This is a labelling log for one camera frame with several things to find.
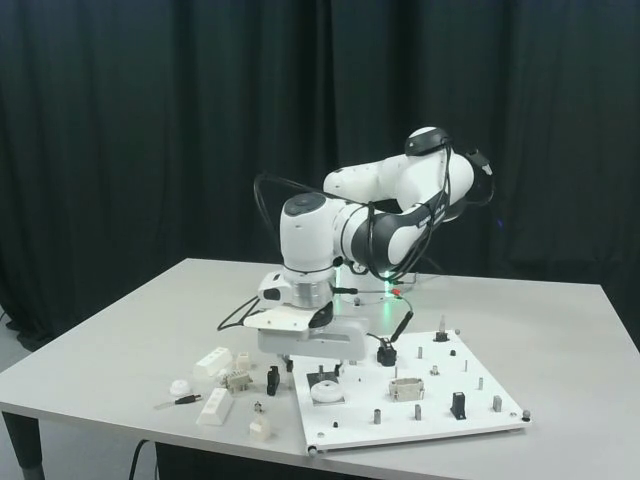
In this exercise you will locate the black D-SUB plug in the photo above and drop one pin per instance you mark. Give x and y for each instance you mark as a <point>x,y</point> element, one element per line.
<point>272,381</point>

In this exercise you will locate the small white square holder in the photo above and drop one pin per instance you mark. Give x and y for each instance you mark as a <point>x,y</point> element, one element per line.
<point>243,362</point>

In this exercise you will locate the white small gear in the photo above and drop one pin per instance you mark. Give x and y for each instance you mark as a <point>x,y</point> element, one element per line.
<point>181,388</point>

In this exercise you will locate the white task board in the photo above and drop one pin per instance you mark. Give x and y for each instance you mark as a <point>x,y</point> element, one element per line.
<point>435,430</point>

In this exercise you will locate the black curtain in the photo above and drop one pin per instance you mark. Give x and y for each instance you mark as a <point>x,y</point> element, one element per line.
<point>150,125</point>

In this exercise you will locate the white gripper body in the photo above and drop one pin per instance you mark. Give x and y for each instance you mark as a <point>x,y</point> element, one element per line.
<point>320,346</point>

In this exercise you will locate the dark grey table leg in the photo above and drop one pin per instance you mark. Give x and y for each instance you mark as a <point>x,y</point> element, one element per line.
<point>22,445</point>

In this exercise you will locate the metal square peg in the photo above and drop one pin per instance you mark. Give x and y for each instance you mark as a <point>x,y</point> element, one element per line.
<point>498,403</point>
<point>417,413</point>

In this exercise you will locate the long white peg holder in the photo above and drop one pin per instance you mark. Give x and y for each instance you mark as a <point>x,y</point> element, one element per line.
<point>215,407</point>
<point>212,365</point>

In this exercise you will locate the black box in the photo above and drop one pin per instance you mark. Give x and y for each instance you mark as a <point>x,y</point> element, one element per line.
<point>225,465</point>

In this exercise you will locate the metal BNC plug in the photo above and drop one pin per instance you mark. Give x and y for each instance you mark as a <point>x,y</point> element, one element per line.
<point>258,408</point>

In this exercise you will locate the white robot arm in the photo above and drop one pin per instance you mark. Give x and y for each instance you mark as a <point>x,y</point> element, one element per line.
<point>305,235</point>

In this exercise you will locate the beige waterproof plug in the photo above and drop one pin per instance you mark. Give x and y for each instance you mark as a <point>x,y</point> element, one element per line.
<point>232,379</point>

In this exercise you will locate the white large gear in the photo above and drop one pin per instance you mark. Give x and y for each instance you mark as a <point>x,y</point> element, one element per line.
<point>327,392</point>

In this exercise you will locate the small cream holder block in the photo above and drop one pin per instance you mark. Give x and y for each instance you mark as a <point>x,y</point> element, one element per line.
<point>259,431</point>

